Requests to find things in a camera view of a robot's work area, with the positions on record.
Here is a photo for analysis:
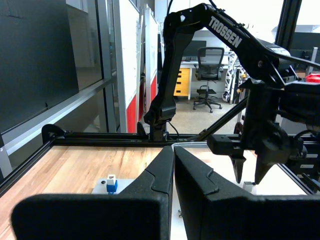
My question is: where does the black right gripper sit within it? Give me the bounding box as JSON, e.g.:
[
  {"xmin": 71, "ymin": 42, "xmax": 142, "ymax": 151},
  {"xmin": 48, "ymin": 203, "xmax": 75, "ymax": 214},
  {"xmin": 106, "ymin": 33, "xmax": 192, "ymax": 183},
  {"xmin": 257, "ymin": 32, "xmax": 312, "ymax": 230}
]
[{"xmin": 207, "ymin": 78, "xmax": 292, "ymax": 185}]

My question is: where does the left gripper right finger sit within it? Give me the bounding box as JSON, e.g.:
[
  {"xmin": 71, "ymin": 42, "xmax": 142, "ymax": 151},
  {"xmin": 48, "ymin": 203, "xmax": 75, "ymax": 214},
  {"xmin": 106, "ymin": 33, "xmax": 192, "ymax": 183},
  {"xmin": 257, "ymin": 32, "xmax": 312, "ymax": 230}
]
[{"xmin": 174, "ymin": 146, "xmax": 320, "ymax": 240}]

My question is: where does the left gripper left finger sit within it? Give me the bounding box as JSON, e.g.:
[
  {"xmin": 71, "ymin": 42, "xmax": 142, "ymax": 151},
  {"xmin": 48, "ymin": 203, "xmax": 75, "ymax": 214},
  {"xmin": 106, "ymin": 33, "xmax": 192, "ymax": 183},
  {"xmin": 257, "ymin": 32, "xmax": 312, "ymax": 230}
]
[{"xmin": 11, "ymin": 146, "xmax": 175, "ymax": 240}]

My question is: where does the white task board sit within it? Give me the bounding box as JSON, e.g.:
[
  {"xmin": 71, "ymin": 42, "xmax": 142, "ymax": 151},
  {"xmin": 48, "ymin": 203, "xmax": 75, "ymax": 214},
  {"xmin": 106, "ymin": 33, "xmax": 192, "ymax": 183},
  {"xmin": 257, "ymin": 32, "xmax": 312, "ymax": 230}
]
[{"xmin": 91, "ymin": 177, "xmax": 309, "ymax": 240}]

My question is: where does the blue white connector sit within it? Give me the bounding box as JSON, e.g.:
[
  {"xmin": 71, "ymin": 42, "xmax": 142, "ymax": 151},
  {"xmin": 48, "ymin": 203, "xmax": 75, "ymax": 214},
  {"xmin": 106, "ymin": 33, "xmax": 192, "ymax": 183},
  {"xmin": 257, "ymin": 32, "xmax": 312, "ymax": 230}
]
[{"xmin": 106, "ymin": 174, "xmax": 119, "ymax": 195}]

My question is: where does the white ribbed plastic structure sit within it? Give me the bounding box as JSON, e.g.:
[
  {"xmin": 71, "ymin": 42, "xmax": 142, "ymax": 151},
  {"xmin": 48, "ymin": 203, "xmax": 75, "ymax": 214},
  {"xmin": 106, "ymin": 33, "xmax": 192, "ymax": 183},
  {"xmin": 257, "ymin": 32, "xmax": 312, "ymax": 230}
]
[{"xmin": 221, "ymin": 48, "xmax": 249, "ymax": 103}]

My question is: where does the black office chair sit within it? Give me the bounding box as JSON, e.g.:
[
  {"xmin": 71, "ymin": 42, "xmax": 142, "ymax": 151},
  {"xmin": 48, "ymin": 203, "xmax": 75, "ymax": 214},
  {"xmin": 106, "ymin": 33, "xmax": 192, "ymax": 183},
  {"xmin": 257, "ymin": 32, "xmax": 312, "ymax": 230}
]
[{"xmin": 192, "ymin": 46, "xmax": 225, "ymax": 114}]

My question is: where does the yellow drawer cabinet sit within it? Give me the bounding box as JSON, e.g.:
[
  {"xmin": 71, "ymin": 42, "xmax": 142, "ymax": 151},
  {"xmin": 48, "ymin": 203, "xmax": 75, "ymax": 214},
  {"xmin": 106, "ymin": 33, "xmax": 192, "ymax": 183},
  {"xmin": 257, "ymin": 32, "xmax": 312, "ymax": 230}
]
[{"xmin": 174, "ymin": 68, "xmax": 191, "ymax": 98}]

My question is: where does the white office desk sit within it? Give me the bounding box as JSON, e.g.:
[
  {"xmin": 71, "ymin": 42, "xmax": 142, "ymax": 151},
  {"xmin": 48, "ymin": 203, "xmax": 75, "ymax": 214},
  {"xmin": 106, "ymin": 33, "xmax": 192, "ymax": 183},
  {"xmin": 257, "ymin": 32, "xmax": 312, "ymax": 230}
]
[{"xmin": 180, "ymin": 59, "xmax": 232, "ymax": 101}]

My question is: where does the black desk monitor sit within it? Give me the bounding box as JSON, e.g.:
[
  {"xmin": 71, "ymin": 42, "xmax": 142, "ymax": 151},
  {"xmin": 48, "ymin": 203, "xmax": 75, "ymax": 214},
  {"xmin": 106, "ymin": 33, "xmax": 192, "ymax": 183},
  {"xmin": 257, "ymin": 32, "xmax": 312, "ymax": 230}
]
[{"xmin": 189, "ymin": 40, "xmax": 208, "ymax": 58}]

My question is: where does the white red partition panel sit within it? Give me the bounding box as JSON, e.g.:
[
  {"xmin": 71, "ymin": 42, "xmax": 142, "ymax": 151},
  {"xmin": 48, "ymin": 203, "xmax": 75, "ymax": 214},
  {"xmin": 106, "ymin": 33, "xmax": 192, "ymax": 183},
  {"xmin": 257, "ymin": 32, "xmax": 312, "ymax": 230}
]
[
  {"xmin": 144, "ymin": 7, "xmax": 161, "ymax": 118},
  {"xmin": 117, "ymin": 0, "xmax": 141, "ymax": 134}
]

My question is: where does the black aluminium frame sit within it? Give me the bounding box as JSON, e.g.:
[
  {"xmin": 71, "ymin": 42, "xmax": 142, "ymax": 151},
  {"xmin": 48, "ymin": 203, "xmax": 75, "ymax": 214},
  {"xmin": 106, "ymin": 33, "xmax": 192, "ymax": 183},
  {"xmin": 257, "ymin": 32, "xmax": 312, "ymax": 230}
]
[{"xmin": 0, "ymin": 0, "xmax": 320, "ymax": 198}]

